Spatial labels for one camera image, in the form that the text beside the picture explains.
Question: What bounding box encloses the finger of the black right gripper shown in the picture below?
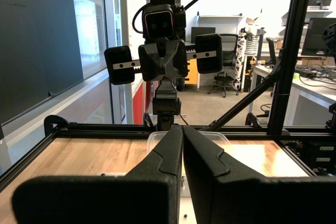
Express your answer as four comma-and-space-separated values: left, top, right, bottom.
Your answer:
138, 42, 165, 82
163, 39, 189, 80

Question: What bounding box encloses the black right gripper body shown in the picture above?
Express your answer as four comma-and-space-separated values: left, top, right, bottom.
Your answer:
104, 34, 223, 86

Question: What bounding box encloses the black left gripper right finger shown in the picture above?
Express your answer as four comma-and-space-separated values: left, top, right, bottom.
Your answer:
183, 125, 336, 224

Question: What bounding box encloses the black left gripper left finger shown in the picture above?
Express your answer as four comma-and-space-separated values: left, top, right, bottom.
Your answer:
12, 124, 184, 224

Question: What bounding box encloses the orange drawer cabinet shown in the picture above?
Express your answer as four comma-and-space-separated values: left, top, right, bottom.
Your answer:
185, 58, 200, 84

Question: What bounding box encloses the small dark monitor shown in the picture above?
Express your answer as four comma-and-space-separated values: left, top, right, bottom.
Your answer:
191, 26, 216, 44

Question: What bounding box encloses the red panel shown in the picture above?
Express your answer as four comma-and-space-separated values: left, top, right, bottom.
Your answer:
132, 82, 152, 125

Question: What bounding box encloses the black office chair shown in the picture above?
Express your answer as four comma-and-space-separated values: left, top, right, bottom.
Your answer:
208, 34, 241, 98

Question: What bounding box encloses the white desk hutch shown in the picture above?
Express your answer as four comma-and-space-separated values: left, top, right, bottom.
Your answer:
196, 14, 245, 36

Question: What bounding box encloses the white lattice stand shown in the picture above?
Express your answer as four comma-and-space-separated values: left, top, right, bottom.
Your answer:
237, 27, 260, 93

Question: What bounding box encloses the clear plastic tub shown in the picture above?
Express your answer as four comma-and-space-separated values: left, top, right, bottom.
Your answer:
146, 130, 232, 154

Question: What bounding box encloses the black controller box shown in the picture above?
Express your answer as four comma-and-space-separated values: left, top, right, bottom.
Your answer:
282, 140, 336, 176

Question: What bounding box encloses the white work table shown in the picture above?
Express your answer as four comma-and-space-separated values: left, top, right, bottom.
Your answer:
249, 63, 336, 126

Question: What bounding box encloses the large black monitor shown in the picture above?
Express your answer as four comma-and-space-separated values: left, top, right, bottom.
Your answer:
301, 18, 336, 57

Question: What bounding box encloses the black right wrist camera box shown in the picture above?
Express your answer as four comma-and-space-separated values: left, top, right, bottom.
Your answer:
142, 4, 174, 39

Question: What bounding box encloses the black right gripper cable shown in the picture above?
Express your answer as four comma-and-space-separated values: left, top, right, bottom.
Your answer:
132, 5, 148, 35

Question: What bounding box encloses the black aluminium frame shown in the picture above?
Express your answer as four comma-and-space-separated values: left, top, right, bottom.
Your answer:
0, 0, 336, 190

